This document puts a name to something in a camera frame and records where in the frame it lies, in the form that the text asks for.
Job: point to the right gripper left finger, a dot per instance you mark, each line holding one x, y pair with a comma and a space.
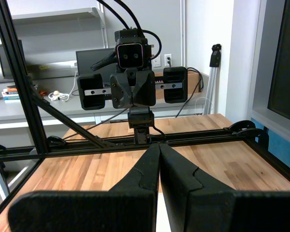
87, 210

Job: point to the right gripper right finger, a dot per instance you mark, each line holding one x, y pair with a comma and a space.
232, 212

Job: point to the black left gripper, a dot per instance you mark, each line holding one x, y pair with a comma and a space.
91, 81

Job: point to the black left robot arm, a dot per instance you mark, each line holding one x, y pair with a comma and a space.
140, 118

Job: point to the black computer monitor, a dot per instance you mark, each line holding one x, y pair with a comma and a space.
3, 62
91, 60

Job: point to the brown cardboard box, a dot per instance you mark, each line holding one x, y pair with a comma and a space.
194, 79

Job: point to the white task board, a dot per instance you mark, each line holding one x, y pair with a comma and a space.
163, 217

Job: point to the grey office desk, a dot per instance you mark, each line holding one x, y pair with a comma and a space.
62, 108

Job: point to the stack of books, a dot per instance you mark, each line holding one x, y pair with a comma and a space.
10, 96

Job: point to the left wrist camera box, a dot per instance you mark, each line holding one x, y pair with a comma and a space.
130, 55

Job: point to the white wall outlet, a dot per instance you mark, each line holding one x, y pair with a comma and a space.
156, 61
168, 60

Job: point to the grey wall shelf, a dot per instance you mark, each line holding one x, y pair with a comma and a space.
50, 15

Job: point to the black aluminium frame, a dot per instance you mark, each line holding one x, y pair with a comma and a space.
19, 72

